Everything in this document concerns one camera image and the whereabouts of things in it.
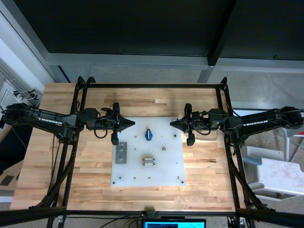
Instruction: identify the black table frame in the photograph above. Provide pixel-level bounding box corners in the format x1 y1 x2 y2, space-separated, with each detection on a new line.
0 76 304 228

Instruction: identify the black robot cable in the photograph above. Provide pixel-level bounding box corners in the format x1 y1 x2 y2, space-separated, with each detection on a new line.
94 123 108 139
193 125 212 137

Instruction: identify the red and white object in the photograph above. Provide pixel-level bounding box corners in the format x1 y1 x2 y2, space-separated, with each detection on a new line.
292 123 304 138

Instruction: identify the laptop screen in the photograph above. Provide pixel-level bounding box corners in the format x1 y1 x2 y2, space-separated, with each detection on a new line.
142 218 207 228

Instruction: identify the blue socket with metal insert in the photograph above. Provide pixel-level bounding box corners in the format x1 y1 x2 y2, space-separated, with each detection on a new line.
143 128 154 142

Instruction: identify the beige HAN10-E connector insert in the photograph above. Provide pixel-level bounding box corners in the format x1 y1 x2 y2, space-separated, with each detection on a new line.
142 157 157 168

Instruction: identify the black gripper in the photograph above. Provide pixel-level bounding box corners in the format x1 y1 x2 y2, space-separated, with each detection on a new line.
170 103 209 146
99 102 136 146

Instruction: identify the cardboard box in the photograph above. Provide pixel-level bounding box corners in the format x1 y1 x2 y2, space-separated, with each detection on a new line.
0 160 24 190

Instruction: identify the grey metal plate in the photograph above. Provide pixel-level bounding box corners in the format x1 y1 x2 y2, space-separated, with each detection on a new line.
115 142 128 165

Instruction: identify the small black camera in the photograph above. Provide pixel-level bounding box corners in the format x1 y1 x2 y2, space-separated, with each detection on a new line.
144 207 159 218

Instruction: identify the white plastic bin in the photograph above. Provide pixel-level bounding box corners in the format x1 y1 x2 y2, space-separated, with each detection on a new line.
242 145 285 167

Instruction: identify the white step stool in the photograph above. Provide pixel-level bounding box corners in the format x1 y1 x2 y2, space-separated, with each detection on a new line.
247 156 304 202

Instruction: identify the white power strip with plugs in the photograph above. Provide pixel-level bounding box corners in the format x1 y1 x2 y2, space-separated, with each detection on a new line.
13 89 43 106

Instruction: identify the white mounting board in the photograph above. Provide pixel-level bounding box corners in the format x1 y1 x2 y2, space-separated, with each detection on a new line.
111 116 187 187

